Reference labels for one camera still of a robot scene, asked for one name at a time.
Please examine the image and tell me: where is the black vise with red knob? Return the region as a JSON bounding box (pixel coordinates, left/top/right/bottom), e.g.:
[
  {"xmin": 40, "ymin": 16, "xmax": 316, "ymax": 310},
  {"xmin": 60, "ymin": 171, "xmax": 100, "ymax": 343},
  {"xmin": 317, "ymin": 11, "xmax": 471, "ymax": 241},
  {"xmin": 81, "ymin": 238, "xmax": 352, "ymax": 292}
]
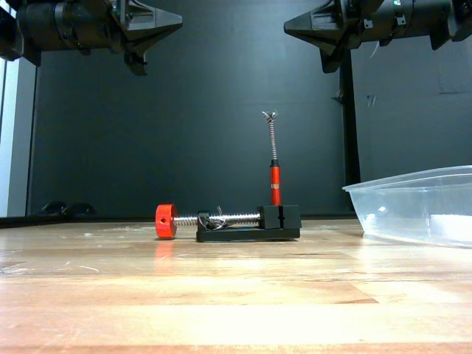
[{"xmin": 154, "ymin": 204, "xmax": 302, "ymax": 243}]

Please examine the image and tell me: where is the clear plastic tub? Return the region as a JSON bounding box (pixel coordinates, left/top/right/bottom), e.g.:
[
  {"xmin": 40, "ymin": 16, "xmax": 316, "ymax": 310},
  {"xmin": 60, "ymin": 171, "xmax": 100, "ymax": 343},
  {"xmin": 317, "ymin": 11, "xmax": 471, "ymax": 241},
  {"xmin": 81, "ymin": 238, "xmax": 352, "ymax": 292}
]
[{"xmin": 341, "ymin": 164, "xmax": 472, "ymax": 250}]

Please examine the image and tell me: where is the white foam block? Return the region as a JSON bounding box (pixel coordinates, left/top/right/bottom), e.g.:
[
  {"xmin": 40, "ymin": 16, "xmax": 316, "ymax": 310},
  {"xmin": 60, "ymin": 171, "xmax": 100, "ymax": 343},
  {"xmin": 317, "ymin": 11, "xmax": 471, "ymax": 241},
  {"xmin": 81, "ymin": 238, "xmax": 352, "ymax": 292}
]
[{"xmin": 429, "ymin": 213, "xmax": 472, "ymax": 244}]

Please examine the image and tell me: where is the black wall post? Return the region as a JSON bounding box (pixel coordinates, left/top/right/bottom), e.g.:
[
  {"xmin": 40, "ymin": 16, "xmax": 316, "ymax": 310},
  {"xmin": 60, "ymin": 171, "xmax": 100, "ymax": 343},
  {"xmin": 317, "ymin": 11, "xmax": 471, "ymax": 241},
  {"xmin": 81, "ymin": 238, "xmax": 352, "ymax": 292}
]
[{"xmin": 331, "ymin": 47, "xmax": 362, "ymax": 214}]

